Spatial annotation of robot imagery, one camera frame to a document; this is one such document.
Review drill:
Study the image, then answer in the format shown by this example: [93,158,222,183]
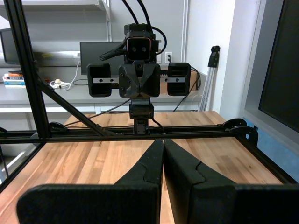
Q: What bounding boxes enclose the white coiled cable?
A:
[50,61,82,91]

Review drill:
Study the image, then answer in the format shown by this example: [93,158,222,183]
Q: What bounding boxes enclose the black aluminium frame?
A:
[0,0,299,194]

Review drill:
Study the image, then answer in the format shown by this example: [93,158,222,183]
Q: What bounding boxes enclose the brown cardboard carton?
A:
[160,70,199,94]

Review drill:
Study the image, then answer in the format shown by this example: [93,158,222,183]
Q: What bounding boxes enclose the black silver folded stand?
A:
[200,45,221,112]

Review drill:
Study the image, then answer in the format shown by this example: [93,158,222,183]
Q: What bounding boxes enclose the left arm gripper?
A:
[86,61,192,98]

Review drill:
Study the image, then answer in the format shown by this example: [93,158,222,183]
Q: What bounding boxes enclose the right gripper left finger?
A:
[16,139,164,224]

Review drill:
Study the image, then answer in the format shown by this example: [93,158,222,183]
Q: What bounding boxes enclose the stack of books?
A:
[2,72,26,89]

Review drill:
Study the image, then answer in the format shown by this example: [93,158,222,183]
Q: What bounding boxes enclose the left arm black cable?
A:
[100,0,168,61]

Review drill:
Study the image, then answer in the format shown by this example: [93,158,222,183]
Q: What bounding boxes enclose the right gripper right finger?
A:
[164,139,299,224]

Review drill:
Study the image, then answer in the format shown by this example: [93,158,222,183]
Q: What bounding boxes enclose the black computer monitor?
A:
[79,41,128,76]
[0,28,22,65]

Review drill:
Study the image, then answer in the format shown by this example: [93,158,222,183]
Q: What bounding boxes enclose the grey wall shelf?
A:
[0,0,112,14]

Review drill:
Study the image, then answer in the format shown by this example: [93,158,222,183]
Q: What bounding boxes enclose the grey desk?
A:
[0,70,207,115]

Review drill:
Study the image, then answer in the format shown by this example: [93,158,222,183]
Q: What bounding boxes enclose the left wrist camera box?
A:
[127,36,153,62]

